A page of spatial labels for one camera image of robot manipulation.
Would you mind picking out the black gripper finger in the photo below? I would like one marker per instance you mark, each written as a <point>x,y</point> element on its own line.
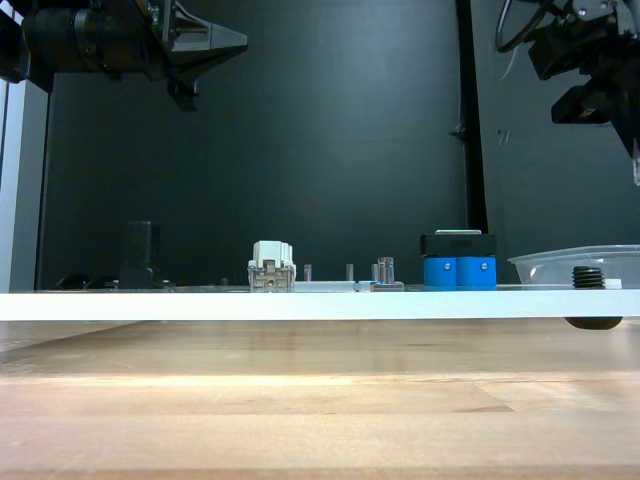
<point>625,105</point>
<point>220,37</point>
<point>200,62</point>

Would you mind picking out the white RJ45 connector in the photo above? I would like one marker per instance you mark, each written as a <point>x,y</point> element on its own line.
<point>614,284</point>

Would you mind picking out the blue and black D-sub connector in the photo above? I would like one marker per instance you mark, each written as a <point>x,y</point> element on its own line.
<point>460,272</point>

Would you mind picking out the beige rectangular connector housing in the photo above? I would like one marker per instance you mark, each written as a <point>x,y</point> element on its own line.
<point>270,265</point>

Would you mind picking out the clear plastic tub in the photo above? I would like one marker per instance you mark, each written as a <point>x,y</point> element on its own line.
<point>550,265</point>

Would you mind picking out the black threaded knob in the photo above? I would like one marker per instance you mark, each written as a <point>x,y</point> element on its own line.
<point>587,277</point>

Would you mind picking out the black rubber board foot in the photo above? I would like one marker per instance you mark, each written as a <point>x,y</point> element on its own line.
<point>595,323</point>

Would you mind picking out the small silver coaxial socket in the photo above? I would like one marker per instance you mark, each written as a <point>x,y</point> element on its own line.
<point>386,270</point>

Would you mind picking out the clear acrylic socket block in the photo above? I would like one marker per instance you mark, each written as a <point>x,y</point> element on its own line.
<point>325,286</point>

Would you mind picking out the white task board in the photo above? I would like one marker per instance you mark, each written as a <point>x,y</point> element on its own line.
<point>300,305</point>

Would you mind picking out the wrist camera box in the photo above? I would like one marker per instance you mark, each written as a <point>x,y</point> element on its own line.
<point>560,50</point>

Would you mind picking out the black vertical post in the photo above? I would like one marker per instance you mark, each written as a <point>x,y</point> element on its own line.
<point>475,175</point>

